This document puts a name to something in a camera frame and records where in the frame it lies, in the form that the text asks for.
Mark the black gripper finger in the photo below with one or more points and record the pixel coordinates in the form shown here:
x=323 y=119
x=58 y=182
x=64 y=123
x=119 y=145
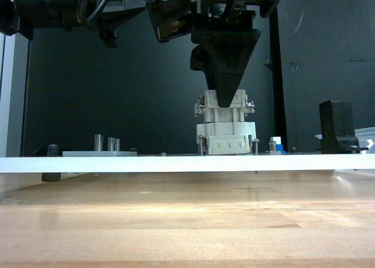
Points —
x=133 y=1
x=225 y=59
x=114 y=17
x=197 y=59

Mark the blue connector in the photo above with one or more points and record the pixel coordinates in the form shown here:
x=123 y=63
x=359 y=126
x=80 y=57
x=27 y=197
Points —
x=204 y=146

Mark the black connector block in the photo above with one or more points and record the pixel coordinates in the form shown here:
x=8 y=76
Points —
x=334 y=127

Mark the small blue white socket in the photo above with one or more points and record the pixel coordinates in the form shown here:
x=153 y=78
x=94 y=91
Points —
x=278 y=146

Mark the black board foot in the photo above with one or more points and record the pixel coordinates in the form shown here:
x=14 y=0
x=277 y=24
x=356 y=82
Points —
x=50 y=177

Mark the beige HAN10E connector plug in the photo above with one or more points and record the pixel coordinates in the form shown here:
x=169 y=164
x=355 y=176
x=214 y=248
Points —
x=225 y=115

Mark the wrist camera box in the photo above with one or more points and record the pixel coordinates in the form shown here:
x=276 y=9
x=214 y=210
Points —
x=173 y=18

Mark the white task board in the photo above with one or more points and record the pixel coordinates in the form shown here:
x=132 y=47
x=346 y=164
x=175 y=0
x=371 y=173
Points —
x=187 y=164

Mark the small silver standoff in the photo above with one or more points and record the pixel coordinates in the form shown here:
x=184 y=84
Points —
x=272 y=148

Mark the grey metal plate with pegs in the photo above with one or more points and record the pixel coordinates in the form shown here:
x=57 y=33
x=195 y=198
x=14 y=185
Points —
x=99 y=153

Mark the black vertical beam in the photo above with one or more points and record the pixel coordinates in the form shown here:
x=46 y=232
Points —
x=278 y=103

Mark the beige connector socket housing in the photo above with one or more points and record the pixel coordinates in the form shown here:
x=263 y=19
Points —
x=228 y=145

